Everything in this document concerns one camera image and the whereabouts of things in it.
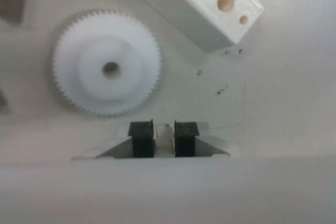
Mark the clear Ethernet plug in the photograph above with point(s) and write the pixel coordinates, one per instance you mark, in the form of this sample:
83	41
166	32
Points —
164	140

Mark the white holder with round holes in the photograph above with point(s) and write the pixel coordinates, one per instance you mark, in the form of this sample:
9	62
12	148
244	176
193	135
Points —
210	6

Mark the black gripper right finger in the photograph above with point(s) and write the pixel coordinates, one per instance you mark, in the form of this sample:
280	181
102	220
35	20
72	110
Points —
185	140

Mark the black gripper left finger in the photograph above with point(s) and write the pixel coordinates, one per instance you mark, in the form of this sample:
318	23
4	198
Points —
140	140

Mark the white large gear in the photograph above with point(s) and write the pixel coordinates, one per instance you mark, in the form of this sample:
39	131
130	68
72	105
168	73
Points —
107	64

